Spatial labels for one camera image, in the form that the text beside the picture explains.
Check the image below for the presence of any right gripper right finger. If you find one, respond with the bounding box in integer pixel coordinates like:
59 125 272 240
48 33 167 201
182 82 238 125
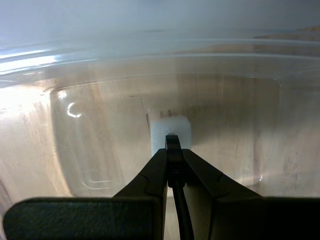
182 149 320 240

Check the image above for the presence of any black USB plug with cable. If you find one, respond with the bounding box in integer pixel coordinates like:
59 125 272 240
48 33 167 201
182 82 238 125
164 134 196 240

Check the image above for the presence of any clear plastic tub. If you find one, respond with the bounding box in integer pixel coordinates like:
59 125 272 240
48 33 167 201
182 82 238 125
0 0 320 198

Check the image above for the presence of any white foam block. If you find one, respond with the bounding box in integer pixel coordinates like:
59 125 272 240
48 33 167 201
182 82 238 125
149 116 193 157

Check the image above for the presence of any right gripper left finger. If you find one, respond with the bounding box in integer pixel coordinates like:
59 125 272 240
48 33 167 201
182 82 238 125
3 149 168 240

